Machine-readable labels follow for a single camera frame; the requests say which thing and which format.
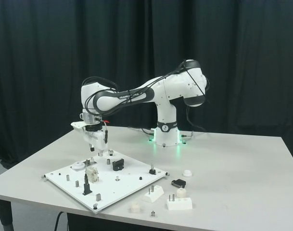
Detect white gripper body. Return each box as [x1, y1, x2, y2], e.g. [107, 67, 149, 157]
[82, 128, 108, 153]

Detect black curtain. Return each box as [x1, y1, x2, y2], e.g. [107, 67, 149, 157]
[0, 0, 293, 162]

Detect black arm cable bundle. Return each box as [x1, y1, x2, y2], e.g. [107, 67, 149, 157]
[85, 60, 211, 116]

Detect black D-SUB plug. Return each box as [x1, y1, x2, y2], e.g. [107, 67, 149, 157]
[171, 179, 186, 189]

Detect white task board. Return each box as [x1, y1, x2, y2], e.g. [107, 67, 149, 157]
[41, 149, 171, 213]

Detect black cable under table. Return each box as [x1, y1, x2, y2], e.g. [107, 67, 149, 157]
[55, 204, 65, 231]

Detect black table leg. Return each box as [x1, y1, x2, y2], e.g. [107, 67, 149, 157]
[0, 197, 15, 231]

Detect black upright plug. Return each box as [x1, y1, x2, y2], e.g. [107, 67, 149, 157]
[82, 172, 92, 196]

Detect white wrist camera plate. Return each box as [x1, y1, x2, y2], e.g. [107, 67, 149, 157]
[70, 112, 89, 132]

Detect black cable on table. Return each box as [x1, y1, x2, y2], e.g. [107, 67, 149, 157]
[129, 127, 154, 136]

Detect thin black rod red tag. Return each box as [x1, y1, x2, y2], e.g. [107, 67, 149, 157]
[101, 119, 111, 145]

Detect white peg holder two pegs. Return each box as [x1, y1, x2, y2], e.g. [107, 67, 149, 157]
[166, 194, 193, 211]

